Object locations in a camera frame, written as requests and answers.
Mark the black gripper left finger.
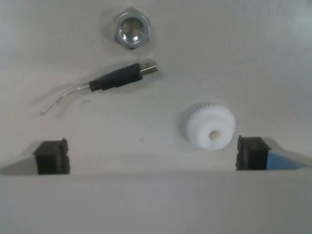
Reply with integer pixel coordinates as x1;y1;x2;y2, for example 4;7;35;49
0;137;71;176

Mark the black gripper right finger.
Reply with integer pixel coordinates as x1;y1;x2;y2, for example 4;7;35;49
235;135;312;172

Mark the black USB plug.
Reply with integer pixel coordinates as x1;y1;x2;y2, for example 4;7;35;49
40;58;163;116

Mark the white medium gear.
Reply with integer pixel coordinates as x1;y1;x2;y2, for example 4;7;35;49
186;101;237;151

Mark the metal hex nut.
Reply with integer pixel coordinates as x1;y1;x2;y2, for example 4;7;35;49
114;5;153;50

